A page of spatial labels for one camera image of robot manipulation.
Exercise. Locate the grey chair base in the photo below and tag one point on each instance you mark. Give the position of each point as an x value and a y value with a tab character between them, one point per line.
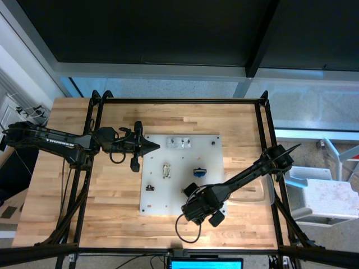
332	152

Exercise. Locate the small black clamp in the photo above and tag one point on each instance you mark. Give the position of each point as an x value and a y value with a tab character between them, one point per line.
150	188

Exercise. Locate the black aluminium frame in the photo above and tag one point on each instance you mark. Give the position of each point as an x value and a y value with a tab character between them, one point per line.
28	255

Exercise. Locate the white board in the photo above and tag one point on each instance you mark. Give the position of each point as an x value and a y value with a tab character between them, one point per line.
168	201

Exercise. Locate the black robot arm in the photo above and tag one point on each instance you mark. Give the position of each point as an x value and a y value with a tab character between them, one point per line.
61	143
246	174

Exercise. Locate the white grey connector housing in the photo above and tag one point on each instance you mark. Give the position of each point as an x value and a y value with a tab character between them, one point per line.
166	171

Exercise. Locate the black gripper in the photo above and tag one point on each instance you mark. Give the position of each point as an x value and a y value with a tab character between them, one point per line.
137	145
200	208

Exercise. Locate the clear plastic tub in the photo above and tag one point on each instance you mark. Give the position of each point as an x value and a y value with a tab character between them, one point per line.
252	193

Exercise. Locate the white step stool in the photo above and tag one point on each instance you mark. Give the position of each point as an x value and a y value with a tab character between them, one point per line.
328	196

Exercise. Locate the aluminium bar with screws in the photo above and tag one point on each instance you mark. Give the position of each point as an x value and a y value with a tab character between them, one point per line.
179	143

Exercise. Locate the blue connector block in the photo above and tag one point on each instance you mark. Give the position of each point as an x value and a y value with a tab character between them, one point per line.
199	172

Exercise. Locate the laptop screen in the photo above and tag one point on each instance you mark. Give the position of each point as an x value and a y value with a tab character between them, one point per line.
204	264

